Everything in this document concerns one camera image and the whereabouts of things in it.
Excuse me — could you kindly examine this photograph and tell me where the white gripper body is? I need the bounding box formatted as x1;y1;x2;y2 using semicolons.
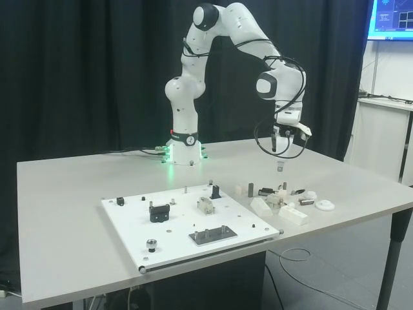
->
277;121;313;153

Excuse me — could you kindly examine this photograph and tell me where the beige connector plug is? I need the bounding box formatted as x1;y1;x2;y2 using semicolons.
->
265;194;285;209

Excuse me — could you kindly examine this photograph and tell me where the white wedge holder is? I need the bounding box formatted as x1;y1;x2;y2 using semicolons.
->
249;197;276;218

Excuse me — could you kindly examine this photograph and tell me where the long white holder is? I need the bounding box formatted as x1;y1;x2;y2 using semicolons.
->
277;206;309;227

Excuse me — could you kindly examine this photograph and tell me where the white large gear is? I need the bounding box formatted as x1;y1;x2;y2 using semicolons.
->
315;200;337;212

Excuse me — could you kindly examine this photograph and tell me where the white cabinet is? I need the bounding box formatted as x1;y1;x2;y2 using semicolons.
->
349;96;413;189

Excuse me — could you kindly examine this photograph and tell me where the black box under table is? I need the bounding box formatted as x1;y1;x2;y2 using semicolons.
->
141;249;268;310

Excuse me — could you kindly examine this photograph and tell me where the blue screen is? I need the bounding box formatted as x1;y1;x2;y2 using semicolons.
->
367;0;413;41

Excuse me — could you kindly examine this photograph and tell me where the black table leg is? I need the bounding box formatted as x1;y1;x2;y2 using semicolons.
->
379;209;410;310

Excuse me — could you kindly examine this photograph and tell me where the white task board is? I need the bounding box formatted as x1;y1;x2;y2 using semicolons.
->
100;180;285;275

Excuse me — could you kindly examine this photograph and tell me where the black curtain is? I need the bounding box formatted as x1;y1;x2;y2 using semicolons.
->
0;0;369;194

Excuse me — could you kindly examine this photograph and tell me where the black hanging cable loop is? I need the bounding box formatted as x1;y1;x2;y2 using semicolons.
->
254;118;307;160

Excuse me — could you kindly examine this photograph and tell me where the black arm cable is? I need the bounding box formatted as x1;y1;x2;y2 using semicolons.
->
182;37;308;109

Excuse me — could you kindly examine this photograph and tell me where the grey floor cable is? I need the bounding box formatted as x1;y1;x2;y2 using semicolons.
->
278;247;312;271

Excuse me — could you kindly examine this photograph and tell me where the black base cable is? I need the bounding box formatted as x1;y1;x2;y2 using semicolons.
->
105;146;169;156

